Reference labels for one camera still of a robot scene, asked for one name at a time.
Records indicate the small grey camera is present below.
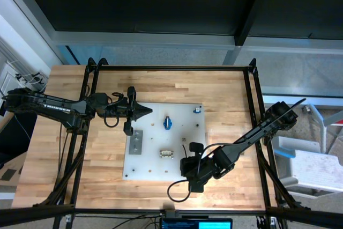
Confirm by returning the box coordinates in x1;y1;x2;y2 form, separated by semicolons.
163;204;176;218

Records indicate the white power strip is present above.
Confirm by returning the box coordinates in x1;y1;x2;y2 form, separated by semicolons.
13;72;49;92

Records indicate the white board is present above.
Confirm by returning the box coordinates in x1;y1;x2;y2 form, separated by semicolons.
122;102;207;182

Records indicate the laptop screen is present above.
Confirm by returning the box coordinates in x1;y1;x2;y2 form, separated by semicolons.
160;218;233;229

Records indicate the grey metal plate with pegs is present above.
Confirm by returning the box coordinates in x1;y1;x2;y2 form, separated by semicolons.
128;129;144;156

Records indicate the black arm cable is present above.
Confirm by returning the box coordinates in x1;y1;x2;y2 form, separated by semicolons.
102;115;121;128
167;179;192;203

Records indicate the black metal frame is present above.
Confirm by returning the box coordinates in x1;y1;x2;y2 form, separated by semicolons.
0;57;343;229

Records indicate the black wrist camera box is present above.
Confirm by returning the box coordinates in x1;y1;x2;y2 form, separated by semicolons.
180;157;198;178

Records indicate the white step stool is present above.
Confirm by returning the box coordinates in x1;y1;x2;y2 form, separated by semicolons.
275;102;343;200

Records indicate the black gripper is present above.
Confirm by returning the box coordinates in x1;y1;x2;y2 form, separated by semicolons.
106;86;153;136
189;142;219;193

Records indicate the blue clamp with silver bar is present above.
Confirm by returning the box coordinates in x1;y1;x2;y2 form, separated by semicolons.
162;115;174;131

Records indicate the clear plastic tub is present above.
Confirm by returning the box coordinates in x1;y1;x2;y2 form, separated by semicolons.
205;124;247;156

